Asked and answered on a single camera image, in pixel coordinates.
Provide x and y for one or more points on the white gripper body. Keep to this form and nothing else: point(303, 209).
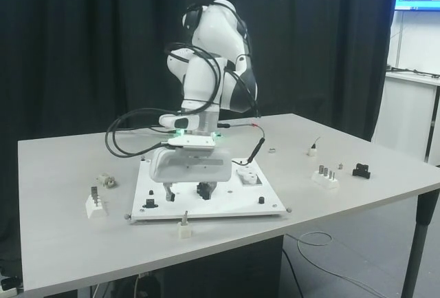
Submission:
point(192, 172)

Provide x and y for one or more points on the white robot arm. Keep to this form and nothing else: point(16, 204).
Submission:
point(209, 29)

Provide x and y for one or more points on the grey Ethernet plug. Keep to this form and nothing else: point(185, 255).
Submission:
point(185, 217)

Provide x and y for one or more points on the white task board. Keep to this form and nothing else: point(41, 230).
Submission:
point(185, 208)

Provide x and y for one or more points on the flat white mounting plate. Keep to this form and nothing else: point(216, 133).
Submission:
point(192, 142)

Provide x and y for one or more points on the white large gear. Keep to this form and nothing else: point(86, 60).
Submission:
point(242, 173)

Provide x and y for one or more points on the white medium gear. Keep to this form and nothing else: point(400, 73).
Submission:
point(249, 176)

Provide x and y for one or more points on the small white plug holder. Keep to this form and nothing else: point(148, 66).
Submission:
point(184, 232)

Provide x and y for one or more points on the white small gear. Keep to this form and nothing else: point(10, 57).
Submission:
point(254, 179)

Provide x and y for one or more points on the white box with dark window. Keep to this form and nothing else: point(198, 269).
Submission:
point(178, 121)

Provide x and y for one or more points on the beige waterproof plug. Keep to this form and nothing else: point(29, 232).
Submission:
point(106, 181)

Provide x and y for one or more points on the medium metal square peg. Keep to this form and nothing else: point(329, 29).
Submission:
point(97, 200)

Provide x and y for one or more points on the large metal square peg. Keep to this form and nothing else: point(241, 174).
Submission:
point(94, 191)

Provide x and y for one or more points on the white square peg holder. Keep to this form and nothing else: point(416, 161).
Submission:
point(94, 212)

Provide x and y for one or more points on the large metal round peg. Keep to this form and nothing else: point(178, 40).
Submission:
point(321, 170)

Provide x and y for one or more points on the white round peg holder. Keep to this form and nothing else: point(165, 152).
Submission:
point(324, 182)

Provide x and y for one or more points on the medium metal round peg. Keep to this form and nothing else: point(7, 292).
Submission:
point(326, 171)

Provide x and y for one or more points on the black D-SUB plug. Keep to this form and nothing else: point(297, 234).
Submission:
point(361, 171)

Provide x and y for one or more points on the black curtain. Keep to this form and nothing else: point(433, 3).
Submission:
point(68, 53)

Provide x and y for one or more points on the white cabinet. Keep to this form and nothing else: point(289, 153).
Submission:
point(409, 115)

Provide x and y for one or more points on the dark table leg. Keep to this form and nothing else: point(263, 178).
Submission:
point(417, 236)

